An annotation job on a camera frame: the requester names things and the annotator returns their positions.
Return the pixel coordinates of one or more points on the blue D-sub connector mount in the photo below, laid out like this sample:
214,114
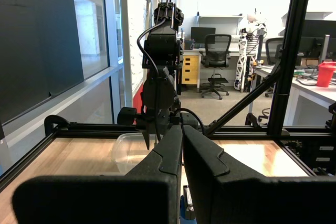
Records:
189,205

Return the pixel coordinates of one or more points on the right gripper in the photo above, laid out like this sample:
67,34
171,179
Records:
157,103

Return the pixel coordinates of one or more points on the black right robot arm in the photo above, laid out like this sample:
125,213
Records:
161,48

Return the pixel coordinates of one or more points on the white wall shelf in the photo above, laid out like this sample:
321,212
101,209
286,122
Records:
220,16

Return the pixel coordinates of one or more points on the black computer monitor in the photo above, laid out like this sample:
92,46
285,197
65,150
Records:
202,35
315,32

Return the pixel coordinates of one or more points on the clear plastic tub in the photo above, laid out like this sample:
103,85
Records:
126,155

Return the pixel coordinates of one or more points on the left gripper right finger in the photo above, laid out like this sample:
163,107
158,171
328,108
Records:
262,200

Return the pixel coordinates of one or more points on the white humanoid robot figure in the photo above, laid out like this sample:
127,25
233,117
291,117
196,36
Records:
242,58

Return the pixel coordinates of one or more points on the red bin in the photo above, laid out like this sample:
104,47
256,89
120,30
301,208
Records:
325,75

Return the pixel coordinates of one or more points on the yellow drawer cabinet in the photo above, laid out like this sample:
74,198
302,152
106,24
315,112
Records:
190,70

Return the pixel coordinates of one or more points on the white office desk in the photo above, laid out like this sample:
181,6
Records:
304,87
231,53

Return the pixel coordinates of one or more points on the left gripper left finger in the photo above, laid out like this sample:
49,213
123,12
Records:
105,197

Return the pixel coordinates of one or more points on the black aluminium frame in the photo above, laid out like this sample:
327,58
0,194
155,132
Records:
291,51

